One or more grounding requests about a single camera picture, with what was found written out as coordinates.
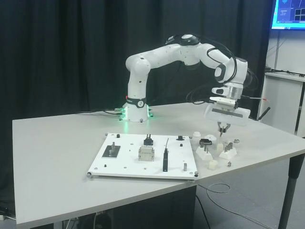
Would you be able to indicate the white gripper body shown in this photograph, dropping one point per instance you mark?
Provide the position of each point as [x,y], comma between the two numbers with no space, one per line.
[228,120]

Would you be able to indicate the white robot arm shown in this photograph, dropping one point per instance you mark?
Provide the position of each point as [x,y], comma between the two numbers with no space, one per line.
[164,53]

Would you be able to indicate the white large gear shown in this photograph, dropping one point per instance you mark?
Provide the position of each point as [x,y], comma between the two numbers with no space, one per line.
[210,138]

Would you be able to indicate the metal BNC plug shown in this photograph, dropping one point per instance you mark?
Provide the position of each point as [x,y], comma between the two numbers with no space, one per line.
[236,140]

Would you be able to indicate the black D-SUB plug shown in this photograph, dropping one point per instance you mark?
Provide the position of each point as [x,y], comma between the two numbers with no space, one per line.
[205,142]

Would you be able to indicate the small white plug holder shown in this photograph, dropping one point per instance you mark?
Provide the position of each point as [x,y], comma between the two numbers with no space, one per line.
[212,165]
[219,150]

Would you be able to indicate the white four-peg holder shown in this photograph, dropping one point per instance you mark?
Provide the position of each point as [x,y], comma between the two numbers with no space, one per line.
[227,155]

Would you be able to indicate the white medium gear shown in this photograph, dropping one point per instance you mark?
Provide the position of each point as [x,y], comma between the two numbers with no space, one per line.
[196,134]

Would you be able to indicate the white two-peg holder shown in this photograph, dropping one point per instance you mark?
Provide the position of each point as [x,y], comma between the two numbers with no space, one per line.
[205,155]

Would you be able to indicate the small metal bolt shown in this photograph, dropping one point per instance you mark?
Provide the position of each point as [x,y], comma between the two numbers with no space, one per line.
[229,164]

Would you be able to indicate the thin black rod, red tag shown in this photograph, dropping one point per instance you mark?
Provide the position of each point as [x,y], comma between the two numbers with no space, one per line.
[264,113]

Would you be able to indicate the metal square peg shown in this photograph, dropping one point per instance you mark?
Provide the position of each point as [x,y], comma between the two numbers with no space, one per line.
[185,167]

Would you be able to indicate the white cabinet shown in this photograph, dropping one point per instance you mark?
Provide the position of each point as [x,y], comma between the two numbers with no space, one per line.
[281,100]

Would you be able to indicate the tall black USB plug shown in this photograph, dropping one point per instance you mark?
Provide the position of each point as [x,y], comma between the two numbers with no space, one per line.
[165,162]

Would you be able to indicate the beige waterproof plug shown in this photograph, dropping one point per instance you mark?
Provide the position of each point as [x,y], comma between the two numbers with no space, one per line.
[145,154]

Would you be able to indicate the dark table leg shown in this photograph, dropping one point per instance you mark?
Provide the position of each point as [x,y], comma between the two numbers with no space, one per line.
[289,190]

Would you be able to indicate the white task board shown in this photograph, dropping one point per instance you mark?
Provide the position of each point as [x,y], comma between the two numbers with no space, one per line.
[128,164]

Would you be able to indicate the blue screen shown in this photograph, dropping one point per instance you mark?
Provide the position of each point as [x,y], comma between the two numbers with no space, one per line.
[288,14]

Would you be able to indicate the black curtain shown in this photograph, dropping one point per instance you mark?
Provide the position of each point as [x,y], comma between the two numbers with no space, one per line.
[71,47]

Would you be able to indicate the white power strip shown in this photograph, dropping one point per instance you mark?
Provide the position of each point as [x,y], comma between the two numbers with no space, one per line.
[2,217]

